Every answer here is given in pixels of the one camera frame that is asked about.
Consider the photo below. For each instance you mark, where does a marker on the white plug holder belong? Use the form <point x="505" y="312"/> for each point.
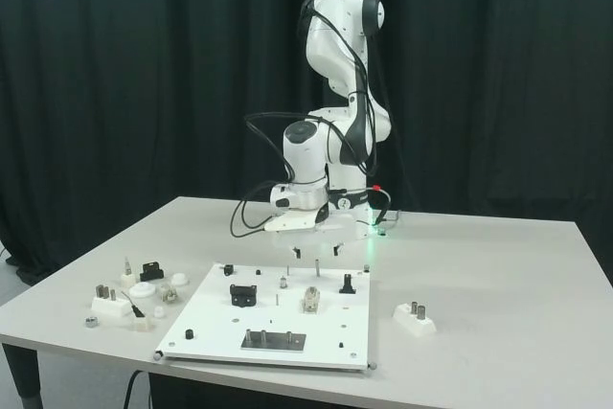
<point x="127" y="279"/>
<point x="143" y="325"/>

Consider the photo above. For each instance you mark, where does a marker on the white peg holder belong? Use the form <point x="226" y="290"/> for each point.
<point x="110" y="306"/>
<point x="415" y="324"/>

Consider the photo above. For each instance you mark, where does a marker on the metal bolt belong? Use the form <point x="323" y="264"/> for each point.
<point x="89" y="321"/>

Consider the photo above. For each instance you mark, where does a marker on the metal square peg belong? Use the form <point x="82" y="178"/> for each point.
<point x="100" y="292"/>
<point x="249" y="335"/>

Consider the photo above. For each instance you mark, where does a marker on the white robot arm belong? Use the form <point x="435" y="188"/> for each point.
<point x="330" y="59"/>

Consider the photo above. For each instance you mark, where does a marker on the white task board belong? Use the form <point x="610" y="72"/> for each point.
<point x="268" y="323"/>

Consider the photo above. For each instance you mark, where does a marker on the white small gear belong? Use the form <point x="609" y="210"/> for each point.
<point x="179" y="279"/>

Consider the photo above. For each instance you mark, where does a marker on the clear Ethernet plug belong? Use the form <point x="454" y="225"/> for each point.
<point x="167" y="295"/>

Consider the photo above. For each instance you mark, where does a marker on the white large gear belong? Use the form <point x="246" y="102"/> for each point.
<point x="142" y="290"/>

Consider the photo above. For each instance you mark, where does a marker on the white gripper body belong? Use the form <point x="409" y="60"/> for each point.
<point x="316" y="235"/>

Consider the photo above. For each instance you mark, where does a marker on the metal BNC plug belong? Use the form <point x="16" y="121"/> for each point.
<point x="127" y="265"/>

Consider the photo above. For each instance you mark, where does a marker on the black USB plug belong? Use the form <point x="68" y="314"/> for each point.
<point x="136" y="309"/>

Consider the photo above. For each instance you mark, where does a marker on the black curtain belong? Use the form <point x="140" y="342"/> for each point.
<point x="143" y="69"/>

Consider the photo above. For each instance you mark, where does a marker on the dark table leg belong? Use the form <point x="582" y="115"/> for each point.
<point x="21" y="375"/>

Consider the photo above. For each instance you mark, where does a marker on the black D-SUB plug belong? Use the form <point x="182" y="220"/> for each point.
<point x="152" y="272"/>

